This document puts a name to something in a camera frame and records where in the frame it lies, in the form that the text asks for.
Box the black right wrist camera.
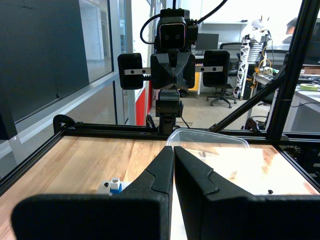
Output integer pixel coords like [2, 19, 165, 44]
[156, 8, 188, 50]

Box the clear plastic tub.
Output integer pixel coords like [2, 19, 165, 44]
[166, 128, 251, 171]

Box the yellow drawer cabinet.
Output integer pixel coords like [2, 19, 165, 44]
[187, 71, 202, 92]

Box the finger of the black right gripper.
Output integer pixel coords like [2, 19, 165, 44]
[150, 52, 175, 90]
[174, 52, 196, 91]

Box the white shelf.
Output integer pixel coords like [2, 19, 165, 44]
[199, 21, 249, 35]

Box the black camera cable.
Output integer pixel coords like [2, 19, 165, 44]
[196, 0, 229, 24]

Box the black coiled base cable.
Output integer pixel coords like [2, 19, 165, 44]
[145, 113, 158, 129]

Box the white desk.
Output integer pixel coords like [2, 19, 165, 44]
[283, 84, 320, 133]

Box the black curved frame bracket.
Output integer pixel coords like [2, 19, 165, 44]
[245, 117, 261, 133]
[52, 114, 76, 131]

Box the thin black base cable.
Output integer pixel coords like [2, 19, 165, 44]
[179, 114, 194, 126]

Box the black aluminium frame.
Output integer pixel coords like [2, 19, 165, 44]
[0, 0, 320, 198]

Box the black looped cable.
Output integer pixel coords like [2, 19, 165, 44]
[139, 14, 161, 45]

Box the red panel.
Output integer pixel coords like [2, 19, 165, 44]
[135, 82, 153, 126]

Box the blue socket with white insert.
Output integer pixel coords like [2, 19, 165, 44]
[109, 177, 123, 196]

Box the black office chair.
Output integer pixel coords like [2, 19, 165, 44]
[206, 42, 243, 109]

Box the green tape roll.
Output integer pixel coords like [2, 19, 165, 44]
[299, 83, 320, 92]

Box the white lattice robot figure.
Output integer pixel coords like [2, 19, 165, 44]
[234, 14, 272, 101]

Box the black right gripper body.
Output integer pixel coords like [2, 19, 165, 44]
[117, 49, 231, 91]

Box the black monitor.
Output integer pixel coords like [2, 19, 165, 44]
[195, 33, 220, 51]

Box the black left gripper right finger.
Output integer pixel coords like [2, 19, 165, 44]
[174, 146, 320, 240]

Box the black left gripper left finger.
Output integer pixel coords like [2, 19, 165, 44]
[11, 146, 175, 240]

